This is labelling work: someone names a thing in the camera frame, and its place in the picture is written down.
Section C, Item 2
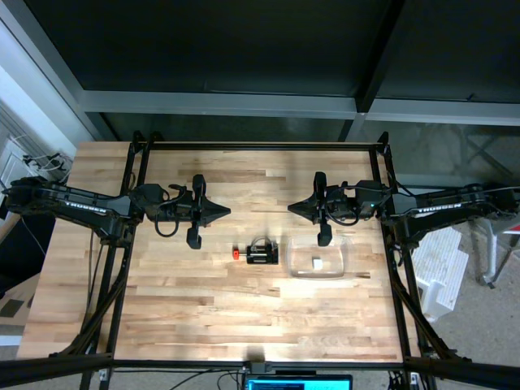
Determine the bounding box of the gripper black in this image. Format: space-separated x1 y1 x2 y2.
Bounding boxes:
170 174 232 249
287 172 354 248

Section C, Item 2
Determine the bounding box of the clear plastic tub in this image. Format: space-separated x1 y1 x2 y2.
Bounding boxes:
287 234 353 280

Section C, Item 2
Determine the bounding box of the blue-edged screen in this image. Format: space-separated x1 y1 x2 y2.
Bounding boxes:
245 374 353 390

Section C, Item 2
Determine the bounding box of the grey metal chair base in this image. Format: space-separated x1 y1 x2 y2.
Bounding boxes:
470 219 520 289

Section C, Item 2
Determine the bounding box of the brown cardboard box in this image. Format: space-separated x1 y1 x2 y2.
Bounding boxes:
0 271 41 326

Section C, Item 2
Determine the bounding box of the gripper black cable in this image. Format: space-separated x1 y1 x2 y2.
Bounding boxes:
154 183 189 239
324 181 361 227

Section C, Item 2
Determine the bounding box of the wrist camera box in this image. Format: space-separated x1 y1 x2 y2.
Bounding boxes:
353 180 387 219
129 183 168 216

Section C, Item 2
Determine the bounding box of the black low camera mount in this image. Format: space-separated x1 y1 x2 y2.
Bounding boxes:
242 353 272 375

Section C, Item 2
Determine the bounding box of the black and white cable bundle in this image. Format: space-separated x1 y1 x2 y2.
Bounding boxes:
22 152 72 180

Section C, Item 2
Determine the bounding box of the black metal frame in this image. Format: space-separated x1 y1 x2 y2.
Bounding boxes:
0 130 520 390

